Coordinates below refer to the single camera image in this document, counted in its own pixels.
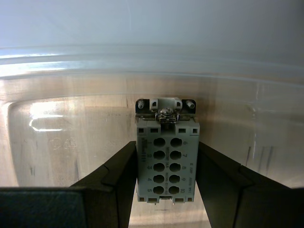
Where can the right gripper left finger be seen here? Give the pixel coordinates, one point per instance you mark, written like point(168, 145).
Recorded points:
point(114, 190)

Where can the clear plastic tub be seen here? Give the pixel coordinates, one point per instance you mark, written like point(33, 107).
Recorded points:
point(71, 118)

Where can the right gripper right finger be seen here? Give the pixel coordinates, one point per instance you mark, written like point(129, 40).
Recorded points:
point(221, 190)

